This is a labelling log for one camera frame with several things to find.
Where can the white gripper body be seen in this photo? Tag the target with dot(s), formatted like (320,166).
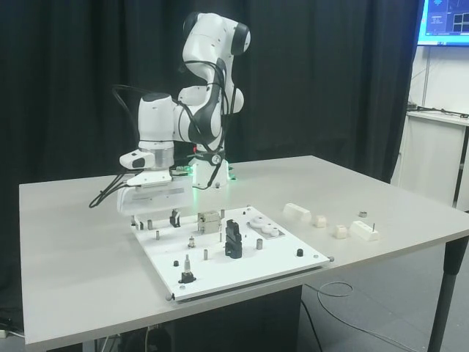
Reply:
(157,199)

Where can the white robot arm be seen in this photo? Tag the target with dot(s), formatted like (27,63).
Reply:
(205,40)

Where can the white peg holder with holes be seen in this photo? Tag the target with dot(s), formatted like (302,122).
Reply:
(362,231)

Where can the flat white mounting plate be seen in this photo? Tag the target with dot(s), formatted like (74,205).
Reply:
(150,179)

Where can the metal BNC plug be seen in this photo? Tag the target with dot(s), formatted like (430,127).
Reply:
(191,242)

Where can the black and metal waterproof plug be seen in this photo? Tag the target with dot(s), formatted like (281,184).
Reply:
(187,273)

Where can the black D-SUB plug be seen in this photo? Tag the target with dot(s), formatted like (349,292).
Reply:
(232,238)

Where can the white medium gear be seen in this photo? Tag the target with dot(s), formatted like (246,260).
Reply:
(270,231)

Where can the white task board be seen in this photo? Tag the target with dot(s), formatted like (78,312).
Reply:
(256,271)

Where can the black box under table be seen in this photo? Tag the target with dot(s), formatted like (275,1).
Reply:
(238,322)

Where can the white oblong holder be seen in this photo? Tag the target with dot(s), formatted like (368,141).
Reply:
(297,212)

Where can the small white cube holder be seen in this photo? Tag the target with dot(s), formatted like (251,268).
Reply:
(318,221)
(340,231)

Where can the black curtains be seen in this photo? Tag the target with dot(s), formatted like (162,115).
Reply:
(73,73)

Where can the white power strip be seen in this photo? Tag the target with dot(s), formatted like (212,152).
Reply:
(9,333)

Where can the white cabinet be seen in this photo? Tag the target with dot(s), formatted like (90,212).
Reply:
(432,157)

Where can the black table leg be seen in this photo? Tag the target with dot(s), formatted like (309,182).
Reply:
(445,293)

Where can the blue screen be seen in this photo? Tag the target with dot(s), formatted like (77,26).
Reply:
(445,20)

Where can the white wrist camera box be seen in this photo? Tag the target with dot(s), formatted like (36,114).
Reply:
(133,159)

